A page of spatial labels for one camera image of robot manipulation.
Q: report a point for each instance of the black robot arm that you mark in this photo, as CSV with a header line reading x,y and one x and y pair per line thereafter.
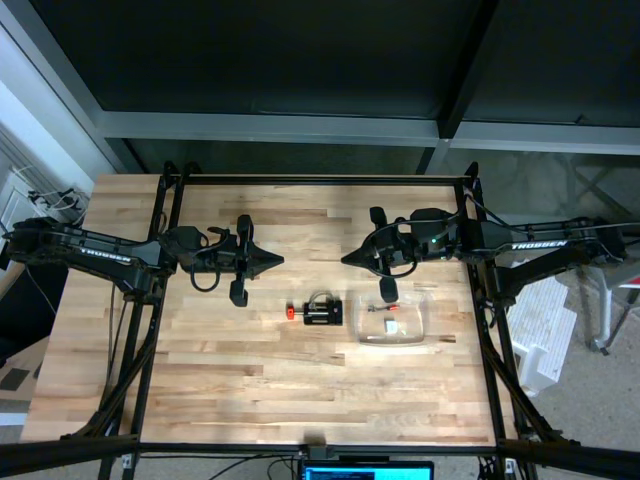
x,y
105,252
540,246

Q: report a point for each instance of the clear plastic tub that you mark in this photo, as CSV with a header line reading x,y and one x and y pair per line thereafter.
x,y
415,325

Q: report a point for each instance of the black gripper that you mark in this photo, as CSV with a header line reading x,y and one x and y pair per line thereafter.
x,y
385,260
241,260

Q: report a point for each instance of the laptop screen with blue edge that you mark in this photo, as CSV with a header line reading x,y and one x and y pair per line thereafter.
x,y
365,472

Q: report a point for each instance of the white plastic step stool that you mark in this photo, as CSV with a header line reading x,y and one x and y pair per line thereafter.
x,y
540,330

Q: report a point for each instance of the black vise with red knob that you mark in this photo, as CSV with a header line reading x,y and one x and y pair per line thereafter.
x,y
325,315

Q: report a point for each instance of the small white label piece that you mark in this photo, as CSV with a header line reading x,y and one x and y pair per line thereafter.
x,y
391,326

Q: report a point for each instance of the white power strip with plugs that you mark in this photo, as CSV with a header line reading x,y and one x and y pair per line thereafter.
x,y
55,200

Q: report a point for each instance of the black aluminium table frame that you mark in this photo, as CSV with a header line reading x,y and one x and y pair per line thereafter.
x,y
75,452

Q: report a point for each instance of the black table-level camera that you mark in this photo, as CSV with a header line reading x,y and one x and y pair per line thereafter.
x,y
316,447

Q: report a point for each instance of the brown cardboard box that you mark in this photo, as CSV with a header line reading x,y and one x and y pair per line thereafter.
x,y
35,355

